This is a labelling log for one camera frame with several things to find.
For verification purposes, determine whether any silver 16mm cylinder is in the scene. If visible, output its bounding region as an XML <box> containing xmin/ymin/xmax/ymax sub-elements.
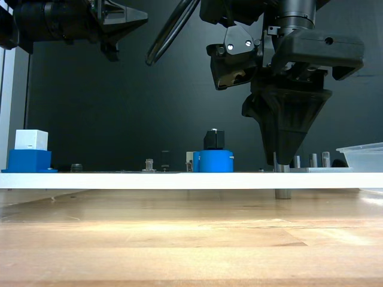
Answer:
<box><xmin>272</xmin><ymin>151</ymin><xmax>291</xmax><ymax>200</ymax></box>

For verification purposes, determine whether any white taskboard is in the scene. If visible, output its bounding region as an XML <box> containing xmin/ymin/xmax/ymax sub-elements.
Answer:
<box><xmin>0</xmin><ymin>172</ymin><xmax>383</xmax><ymax>191</ymax></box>

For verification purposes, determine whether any black block with silver top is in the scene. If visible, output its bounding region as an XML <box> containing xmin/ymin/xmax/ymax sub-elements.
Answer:
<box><xmin>203</xmin><ymin>128</ymin><xmax>226</xmax><ymax>150</ymax></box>

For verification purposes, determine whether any blue round holder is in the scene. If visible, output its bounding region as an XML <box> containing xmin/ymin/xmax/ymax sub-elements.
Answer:
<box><xmin>193</xmin><ymin>149</ymin><xmax>235</xmax><ymax>173</ymax></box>

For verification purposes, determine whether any grey metal peg block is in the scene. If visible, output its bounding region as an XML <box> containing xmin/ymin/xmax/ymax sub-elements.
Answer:
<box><xmin>288</xmin><ymin>166</ymin><xmax>355</xmax><ymax>173</ymax></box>

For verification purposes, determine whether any beige connector housing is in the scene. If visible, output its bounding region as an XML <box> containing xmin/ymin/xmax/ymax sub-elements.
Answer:
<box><xmin>185</xmin><ymin>151</ymin><xmax>195</xmax><ymax>173</ymax></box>

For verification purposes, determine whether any clear plastic tub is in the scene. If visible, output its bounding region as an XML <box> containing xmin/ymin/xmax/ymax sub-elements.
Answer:
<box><xmin>336</xmin><ymin>142</ymin><xmax>383</xmax><ymax>193</ymax></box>

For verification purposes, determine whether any black upright plug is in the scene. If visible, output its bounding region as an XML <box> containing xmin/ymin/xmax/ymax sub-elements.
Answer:
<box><xmin>161</xmin><ymin>150</ymin><xmax>172</xmax><ymax>172</ymax></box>

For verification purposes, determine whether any white cube block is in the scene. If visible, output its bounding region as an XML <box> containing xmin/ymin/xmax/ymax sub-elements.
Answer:
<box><xmin>14</xmin><ymin>129</ymin><xmax>49</xmax><ymax>150</ymax></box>

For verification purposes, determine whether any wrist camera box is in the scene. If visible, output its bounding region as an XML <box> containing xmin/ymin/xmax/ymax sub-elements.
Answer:
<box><xmin>206</xmin><ymin>25</ymin><xmax>262</xmax><ymax>91</ymax></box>

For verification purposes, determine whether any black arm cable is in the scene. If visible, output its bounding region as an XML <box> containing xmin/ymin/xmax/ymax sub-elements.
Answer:
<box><xmin>145</xmin><ymin>0</ymin><xmax>202</xmax><ymax>67</ymax></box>

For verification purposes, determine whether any blue square mount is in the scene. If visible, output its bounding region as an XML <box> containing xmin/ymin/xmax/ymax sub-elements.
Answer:
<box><xmin>1</xmin><ymin>149</ymin><xmax>59</xmax><ymax>173</ymax></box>

